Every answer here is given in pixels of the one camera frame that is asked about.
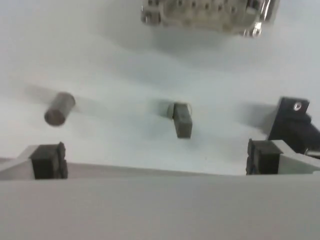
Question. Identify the metal round peg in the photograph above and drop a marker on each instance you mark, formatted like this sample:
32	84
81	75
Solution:
59	110

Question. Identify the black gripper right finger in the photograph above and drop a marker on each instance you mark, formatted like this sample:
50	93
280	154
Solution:
265	157

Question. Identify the white task board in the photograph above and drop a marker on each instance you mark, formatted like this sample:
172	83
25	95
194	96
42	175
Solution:
120	70

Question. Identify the metal square peg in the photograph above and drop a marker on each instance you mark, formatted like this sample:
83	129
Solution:
183	122

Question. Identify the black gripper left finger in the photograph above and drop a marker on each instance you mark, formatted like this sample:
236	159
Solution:
47	162

